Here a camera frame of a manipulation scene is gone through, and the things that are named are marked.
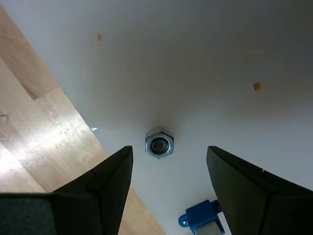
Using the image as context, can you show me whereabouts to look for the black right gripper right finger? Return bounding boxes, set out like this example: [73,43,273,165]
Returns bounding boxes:
[206,145,313,235]

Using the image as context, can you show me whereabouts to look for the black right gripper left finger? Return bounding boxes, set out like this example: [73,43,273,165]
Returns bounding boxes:
[0,145,134,235]

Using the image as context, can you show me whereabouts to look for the silver hex nut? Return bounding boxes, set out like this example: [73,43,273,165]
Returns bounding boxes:
[145,126,175,160]

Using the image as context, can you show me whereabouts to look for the white board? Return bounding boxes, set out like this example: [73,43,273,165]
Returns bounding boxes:
[3,0,313,235]

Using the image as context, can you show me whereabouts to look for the blue clamp mount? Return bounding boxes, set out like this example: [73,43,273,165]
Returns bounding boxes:
[178,199,227,235]

